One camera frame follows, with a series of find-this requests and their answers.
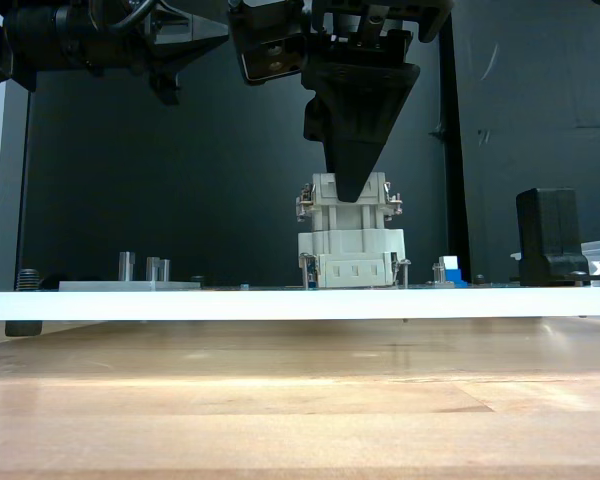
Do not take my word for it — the beige HAN10E connector plug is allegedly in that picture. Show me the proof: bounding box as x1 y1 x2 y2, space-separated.
295 172 405 234

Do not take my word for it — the beige connector socket housing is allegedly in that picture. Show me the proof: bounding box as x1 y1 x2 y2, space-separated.
297 228 412 290

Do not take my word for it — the small blue white socket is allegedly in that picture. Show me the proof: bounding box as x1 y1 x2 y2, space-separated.
439 254 469 287

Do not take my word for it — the white task board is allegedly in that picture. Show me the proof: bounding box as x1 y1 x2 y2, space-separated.
0 284 600 324

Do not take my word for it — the grey metal plate with pegs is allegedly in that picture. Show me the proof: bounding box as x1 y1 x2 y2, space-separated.
58 251 202 292

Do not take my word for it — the black plastic clamp block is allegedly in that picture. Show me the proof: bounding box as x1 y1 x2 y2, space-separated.
509 186 600 287

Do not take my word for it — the black board foot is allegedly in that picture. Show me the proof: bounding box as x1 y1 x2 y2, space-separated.
4 319 44 337

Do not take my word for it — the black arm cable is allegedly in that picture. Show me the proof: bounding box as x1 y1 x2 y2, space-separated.
110 0 154 29

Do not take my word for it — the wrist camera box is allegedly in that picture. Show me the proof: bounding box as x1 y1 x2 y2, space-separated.
228 0 311 87

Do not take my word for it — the black wall column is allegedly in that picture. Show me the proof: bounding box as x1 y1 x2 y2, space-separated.
429 19 474 287

